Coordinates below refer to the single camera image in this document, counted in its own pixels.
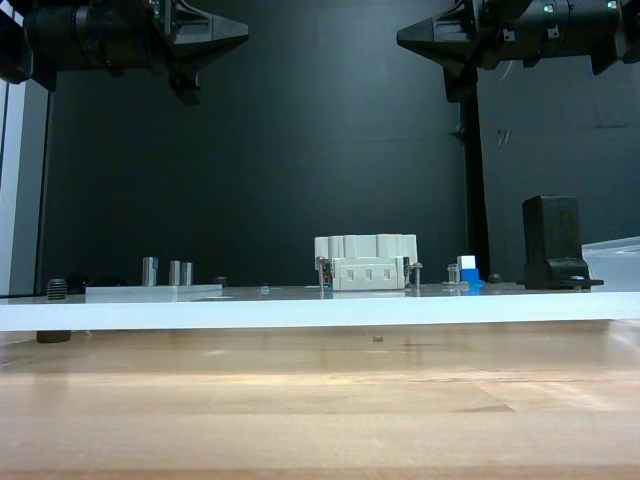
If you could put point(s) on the white taskboard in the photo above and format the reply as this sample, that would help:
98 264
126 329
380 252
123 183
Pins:
300 315

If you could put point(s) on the small steel bar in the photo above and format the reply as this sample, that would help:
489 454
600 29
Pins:
175 272
187 273
150 270

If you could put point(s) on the black wall post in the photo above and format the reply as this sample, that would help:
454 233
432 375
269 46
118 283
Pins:
475 200

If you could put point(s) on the black board screw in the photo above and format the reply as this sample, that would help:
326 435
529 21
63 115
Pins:
57 290
494 278

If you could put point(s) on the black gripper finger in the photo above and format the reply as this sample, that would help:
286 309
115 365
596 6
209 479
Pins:
440 49
200 22
450 25
210 47

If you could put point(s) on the small metal post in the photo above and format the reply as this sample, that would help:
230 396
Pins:
453 274

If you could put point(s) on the beige connector housing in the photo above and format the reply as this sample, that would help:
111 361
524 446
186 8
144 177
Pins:
367 270

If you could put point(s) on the grey metal bar plate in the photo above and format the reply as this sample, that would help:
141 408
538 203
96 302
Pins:
150 292

